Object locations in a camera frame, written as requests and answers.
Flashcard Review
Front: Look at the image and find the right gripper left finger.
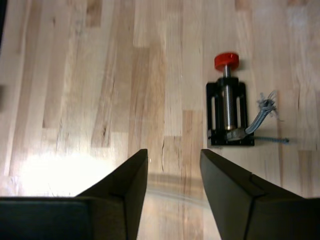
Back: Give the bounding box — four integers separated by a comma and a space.
0, 148, 149, 240

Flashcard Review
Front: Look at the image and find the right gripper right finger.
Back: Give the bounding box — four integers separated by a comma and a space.
199, 148, 320, 240

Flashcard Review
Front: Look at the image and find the black clamp with red knob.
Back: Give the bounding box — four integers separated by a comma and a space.
205, 52, 256, 148

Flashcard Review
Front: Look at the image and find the short cable with frayed end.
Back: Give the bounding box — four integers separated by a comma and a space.
226, 89, 291, 145

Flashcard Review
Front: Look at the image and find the black frame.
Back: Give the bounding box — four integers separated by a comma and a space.
0, 0, 8, 48

